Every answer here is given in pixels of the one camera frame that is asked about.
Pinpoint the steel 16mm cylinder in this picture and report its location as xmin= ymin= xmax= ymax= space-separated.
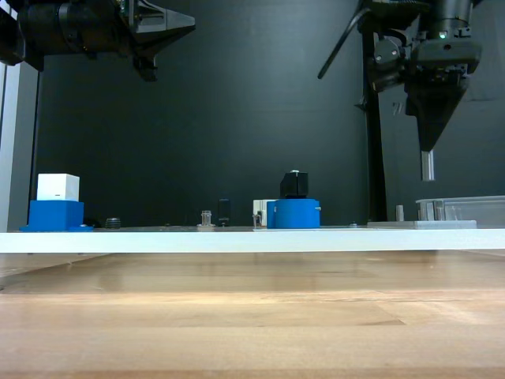
xmin=421 ymin=149 xmax=436 ymax=182

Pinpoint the black vertical pillar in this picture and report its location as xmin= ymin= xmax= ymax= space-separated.
xmin=354 ymin=31 xmax=388 ymax=223

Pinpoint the clear plastic tub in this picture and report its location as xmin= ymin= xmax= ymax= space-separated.
xmin=415 ymin=195 xmax=505 ymax=222

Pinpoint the grey metal block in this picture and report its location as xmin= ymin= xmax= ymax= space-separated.
xmin=366 ymin=219 xmax=478 ymax=231

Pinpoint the black clamp block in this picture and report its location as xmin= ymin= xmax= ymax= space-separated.
xmin=279 ymin=169 xmax=310 ymax=199

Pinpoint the blue round holder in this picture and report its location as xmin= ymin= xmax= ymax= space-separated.
xmin=267 ymin=197 xmax=322 ymax=230

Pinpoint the white cube block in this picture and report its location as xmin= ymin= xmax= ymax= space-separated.
xmin=36 ymin=172 xmax=81 ymax=203

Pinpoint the beige connector housing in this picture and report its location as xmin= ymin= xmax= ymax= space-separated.
xmin=252 ymin=199 xmax=271 ymax=230

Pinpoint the blue square holder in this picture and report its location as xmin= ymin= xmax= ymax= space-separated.
xmin=19 ymin=199 xmax=95 ymax=232

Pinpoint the white mounting board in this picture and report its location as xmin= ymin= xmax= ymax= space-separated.
xmin=0 ymin=226 xmax=505 ymax=255

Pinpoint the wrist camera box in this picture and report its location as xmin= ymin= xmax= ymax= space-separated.
xmin=368 ymin=33 xmax=413 ymax=95

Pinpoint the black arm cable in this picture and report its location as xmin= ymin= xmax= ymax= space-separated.
xmin=317 ymin=6 xmax=366 ymax=80

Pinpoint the grey metal partition frame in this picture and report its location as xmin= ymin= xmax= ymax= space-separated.
xmin=0 ymin=54 xmax=40 ymax=233

